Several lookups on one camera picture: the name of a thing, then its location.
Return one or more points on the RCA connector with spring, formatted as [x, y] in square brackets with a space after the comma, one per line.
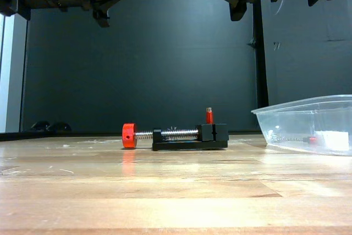
[311, 140]

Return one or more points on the red RCA receptacle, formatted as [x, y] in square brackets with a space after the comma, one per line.
[209, 115]

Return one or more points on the clear plastic tub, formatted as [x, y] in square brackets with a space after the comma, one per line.
[288, 114]

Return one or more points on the black clamp with red knob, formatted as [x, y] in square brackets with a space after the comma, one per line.
[214, 133]

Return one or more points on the small white block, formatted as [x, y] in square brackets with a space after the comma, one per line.
[332, 140]

